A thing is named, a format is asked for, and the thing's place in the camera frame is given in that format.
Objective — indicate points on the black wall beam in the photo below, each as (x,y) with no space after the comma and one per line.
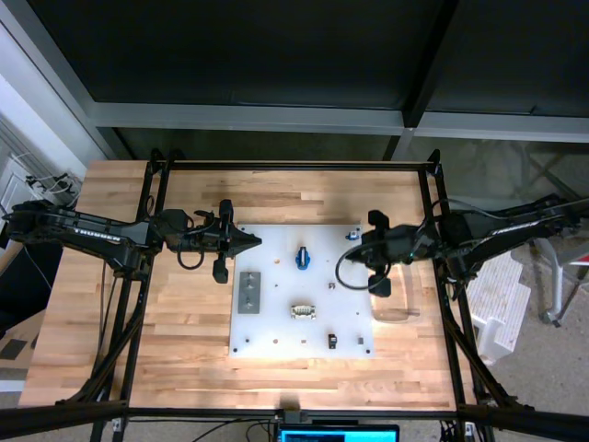
(416,112)

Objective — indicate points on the small black camera box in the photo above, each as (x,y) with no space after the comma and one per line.
(291,414)

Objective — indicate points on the clear plastic tub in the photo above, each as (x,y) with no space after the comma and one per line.
(405,304)

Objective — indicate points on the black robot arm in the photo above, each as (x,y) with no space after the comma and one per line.
(515,228)
(92,235)

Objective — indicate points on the grey pillar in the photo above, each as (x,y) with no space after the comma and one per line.
(64,83)

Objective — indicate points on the black plastic socket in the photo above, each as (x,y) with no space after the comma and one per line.
(332,340)

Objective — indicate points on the black table frame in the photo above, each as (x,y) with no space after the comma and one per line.
(207,410)

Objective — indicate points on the grey metal plate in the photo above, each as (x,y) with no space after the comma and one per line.
(243,294)

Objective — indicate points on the white task board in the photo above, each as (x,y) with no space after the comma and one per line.
(276,322)

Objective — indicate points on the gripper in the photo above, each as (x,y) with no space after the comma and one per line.
(224,239)
(396,248)

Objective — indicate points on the chair with silver legs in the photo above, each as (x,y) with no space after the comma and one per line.
(557,276)

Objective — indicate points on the blue plug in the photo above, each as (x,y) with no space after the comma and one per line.
(302,259)

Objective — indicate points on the beige connector housing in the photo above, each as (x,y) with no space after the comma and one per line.
(302,311)

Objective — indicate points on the small blue white connector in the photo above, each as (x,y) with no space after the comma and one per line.
(353,234)

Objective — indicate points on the screen with blue edge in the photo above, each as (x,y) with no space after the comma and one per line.
(336,435)

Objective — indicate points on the grey horizontal beam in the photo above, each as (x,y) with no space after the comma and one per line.
(230,117)

